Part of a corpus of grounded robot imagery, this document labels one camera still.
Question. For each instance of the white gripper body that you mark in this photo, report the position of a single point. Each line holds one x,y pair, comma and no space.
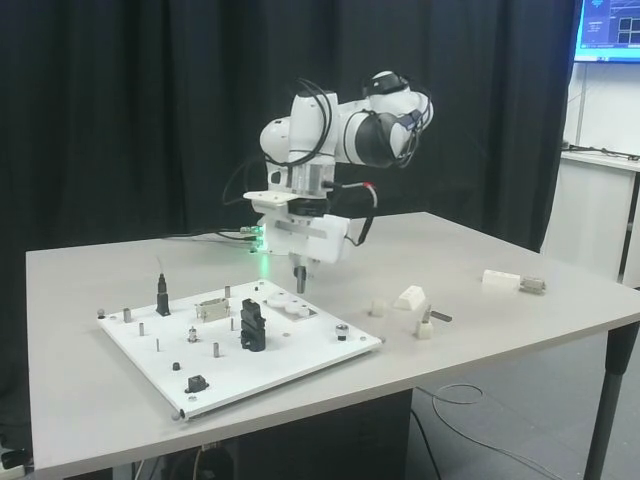
320,237

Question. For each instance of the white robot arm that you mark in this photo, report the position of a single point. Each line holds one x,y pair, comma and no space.
380,130

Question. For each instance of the metal square peg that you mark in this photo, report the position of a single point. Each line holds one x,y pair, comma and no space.
442,315
127,316
427,316

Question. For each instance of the white peg holder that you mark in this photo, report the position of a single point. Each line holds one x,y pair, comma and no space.
425,330

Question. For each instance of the white large gear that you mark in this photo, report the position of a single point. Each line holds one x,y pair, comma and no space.
277,301

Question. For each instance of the white medium gear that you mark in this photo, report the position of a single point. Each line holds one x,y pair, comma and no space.
297,311

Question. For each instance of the black stepped plug block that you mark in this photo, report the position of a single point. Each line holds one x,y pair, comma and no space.
251,325

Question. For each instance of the metal bolt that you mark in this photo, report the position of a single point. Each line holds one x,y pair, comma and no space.
341,333

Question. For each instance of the small white holder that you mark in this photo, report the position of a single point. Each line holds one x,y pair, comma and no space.
378,307

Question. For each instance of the beige D-SUB socket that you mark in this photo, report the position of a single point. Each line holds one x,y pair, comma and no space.
212,308

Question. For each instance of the white task board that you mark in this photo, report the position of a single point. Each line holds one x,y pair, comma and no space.
280,360

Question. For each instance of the wide white holder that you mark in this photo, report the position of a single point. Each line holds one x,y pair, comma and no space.
409,298

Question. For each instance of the metal BNC plug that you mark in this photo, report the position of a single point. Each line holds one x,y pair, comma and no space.
191,336

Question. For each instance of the black waterproof plug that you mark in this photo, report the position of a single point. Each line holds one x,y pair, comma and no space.
163,300

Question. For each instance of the black USB socket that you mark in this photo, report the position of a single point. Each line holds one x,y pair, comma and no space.
196,384

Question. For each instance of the long white holder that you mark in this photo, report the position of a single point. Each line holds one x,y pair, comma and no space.
500,279

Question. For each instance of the metal D-SUB plug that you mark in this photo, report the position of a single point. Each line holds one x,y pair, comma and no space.
532,285

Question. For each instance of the black curtains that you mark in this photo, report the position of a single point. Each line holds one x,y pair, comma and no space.
125,100

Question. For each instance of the white cabinet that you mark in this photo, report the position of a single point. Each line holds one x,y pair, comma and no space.
590,210

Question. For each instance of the dark table leg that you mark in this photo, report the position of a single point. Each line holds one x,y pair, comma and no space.
610,400

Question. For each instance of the blue screen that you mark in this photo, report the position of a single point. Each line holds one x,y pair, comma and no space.
610,30

